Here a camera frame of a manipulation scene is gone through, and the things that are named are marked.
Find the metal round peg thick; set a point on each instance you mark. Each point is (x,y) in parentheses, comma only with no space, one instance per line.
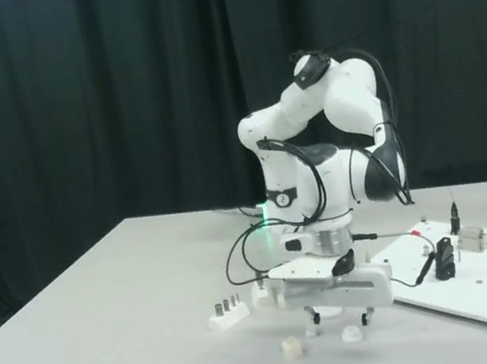
(218,310)

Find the metal round peg thin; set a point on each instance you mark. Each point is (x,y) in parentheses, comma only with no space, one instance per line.
(234,301)

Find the white large gear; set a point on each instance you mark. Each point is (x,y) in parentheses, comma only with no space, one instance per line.
(330,312)

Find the white task board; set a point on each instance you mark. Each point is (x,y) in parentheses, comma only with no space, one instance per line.
(475,283)

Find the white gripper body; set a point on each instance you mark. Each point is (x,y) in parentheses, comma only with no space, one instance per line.
(364,285)

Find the metal round peg medium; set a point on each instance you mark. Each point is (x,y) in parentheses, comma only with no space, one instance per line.
(227,305)

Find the thin black rod red tag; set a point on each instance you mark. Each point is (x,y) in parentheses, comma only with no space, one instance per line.
(427,268)

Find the cream round holder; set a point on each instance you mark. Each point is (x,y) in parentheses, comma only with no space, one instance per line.
(291,347)

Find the white long peg holder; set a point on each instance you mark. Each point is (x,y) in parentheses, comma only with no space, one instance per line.
(229,319)

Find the black D-SUB plug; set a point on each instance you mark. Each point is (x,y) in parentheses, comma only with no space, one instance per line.
(444,260)

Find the small metal bolt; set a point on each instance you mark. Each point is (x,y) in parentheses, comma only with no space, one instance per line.
(425,250)

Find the black curtain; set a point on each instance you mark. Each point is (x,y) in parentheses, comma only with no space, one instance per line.
(71,103)

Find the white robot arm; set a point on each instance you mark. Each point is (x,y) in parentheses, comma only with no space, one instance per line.
(349,89)

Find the white square peg holder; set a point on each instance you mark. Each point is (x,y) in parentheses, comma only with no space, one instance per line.
(261,299)

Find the white small gear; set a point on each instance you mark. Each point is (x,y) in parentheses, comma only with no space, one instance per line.
(311,332)

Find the white medium gear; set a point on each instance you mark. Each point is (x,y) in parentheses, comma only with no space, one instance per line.
(352,334)

